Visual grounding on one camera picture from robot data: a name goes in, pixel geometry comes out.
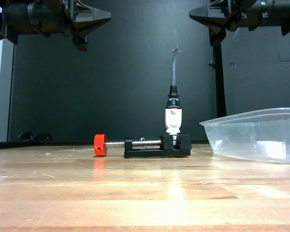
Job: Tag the black vertical post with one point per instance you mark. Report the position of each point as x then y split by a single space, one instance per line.
220 84

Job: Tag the black aluminium table frame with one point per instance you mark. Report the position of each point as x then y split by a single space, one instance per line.
4 145

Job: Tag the clear plastic tub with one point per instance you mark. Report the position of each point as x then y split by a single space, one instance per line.
232 137

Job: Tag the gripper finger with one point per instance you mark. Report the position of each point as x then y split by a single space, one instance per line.
206 17
96 17

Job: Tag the small white block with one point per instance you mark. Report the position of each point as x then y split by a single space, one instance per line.
270 149

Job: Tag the white power receptacle socket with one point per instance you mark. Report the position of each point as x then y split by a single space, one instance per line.
173 120

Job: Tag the black vise with red knob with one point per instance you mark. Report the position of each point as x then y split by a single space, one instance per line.
154 153

